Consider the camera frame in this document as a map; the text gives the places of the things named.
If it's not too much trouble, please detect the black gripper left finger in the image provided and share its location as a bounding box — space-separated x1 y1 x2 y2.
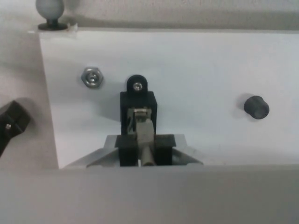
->
86 134 139 167

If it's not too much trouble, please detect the grey ball knob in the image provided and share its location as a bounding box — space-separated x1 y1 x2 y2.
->
36 0 68 30

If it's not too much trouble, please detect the white task board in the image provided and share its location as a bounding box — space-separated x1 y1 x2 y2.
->
38 24 299 170

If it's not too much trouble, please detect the black D-SUB plug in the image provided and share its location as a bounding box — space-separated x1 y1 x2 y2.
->
0 97 32 161

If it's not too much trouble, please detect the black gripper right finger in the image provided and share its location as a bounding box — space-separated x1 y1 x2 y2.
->
154 134 204 167

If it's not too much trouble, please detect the grey Ethernet plug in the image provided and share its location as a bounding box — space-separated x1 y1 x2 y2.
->
128 106 157 167

